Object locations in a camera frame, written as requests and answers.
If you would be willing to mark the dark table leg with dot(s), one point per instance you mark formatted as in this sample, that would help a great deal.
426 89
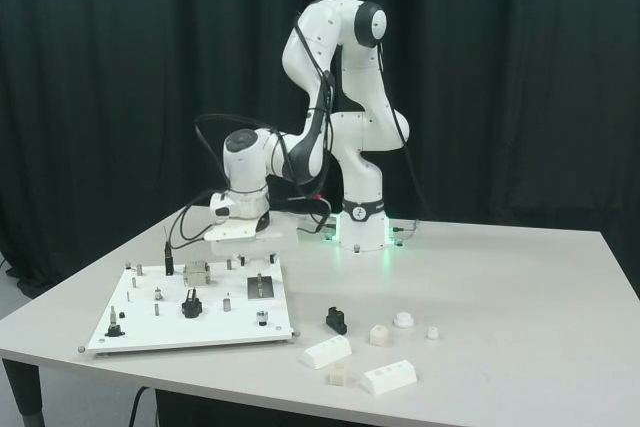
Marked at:
19 394

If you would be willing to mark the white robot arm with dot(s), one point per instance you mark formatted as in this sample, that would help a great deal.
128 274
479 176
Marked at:
359 137

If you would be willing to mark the grey plug on black base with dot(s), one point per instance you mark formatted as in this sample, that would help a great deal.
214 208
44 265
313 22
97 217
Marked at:
113 325

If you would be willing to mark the long white holder with holes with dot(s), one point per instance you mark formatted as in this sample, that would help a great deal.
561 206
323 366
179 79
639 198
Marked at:
389 377
326 351

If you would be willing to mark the white large gear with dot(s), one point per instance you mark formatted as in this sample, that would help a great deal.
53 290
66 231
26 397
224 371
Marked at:
402 321

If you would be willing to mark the black D-SUB plug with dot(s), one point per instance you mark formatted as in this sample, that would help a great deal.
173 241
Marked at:
336 320

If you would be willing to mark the white small gear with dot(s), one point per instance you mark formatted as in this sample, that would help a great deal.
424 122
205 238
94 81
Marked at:
432 333

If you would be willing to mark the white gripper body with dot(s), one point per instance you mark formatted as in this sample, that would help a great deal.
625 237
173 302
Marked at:
252 244

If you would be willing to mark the black plug with prongs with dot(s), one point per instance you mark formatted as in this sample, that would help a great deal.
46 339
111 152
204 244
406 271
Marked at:
190 309

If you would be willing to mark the metal round peg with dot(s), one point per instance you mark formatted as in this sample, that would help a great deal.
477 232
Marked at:
227 305

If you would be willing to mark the small cream cube holder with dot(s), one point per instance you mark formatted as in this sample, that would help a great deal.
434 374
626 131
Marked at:
338 376

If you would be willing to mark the black curtain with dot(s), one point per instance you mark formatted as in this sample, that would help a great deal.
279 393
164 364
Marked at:
100 72

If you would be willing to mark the white task board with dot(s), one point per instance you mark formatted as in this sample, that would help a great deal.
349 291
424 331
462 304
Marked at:
150 327

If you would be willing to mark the metal BNC plug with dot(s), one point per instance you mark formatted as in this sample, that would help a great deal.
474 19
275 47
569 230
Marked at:
261 318

